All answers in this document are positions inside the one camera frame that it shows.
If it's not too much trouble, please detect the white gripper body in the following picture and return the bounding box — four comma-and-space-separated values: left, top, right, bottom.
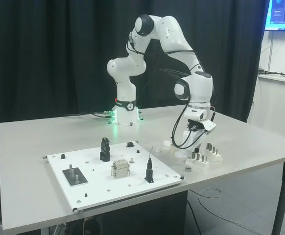
181, 129, 207, 150

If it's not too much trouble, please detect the white round peg holder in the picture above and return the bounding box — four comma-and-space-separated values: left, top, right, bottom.
185, 156, 211, 171

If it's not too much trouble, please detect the white square peg holder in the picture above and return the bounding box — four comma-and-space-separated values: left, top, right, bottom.
203, 148, 223, 163

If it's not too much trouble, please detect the black D-SUB plug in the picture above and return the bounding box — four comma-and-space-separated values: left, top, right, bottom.
99, 137, 111, 163

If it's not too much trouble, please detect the black box under table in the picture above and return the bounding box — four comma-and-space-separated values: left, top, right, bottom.
48, 188, 190, 235

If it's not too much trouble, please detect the black table leg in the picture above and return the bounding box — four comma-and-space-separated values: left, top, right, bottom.
271, 160, 285, 235

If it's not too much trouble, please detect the white task board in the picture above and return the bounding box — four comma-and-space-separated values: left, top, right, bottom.
42, 140, 185, 214

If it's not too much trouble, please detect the blue screen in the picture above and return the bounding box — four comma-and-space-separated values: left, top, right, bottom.
264, 0, 285, 32

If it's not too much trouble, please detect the black curtain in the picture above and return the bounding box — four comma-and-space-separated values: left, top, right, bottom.
0, 0, 268, 221

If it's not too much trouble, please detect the thin grey floor cable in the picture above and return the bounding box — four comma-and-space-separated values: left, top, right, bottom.
197, 188, 284, 221

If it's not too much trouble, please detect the black floor cable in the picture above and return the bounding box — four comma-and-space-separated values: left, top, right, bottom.
188, 193, 203, 235

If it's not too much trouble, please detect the black base cable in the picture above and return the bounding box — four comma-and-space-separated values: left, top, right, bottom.
66, 111, 114, 119

